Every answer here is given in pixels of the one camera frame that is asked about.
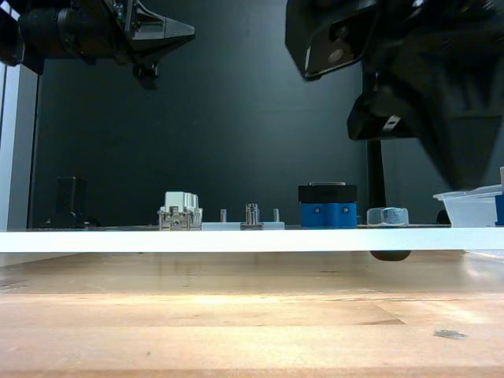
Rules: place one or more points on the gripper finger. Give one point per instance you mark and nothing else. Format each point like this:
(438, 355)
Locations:
(472, 98)
(177, 30)
(425, 71)
(169, 48)

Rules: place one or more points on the silver M12 hex nut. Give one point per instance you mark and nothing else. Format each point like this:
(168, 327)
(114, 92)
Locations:
(388, 216)

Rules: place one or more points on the clear plastic tub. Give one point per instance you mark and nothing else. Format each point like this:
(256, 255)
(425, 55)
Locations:
(468, 212)

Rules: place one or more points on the small blue plug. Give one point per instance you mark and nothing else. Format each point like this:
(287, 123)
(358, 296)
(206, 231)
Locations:
(499, 212)

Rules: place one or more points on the beige connector housing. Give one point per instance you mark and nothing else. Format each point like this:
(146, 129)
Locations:
(179, 202)

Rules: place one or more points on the small black clamp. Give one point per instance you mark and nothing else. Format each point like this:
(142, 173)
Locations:
(70, 197)

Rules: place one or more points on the blue and black connector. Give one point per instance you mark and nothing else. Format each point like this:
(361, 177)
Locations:
(327, 212)

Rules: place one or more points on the small metal socket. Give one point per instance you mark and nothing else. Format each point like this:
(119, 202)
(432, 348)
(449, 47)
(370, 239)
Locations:
(252, 214)

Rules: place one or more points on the white board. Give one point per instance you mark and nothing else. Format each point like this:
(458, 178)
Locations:
(236, 240)

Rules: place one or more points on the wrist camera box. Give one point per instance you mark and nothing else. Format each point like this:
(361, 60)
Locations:
(334, 43)

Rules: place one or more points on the black wall post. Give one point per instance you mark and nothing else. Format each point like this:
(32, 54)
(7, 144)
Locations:
(375, 177)

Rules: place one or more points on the grey window frame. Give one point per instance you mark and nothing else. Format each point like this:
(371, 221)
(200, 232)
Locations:
(15, 157)

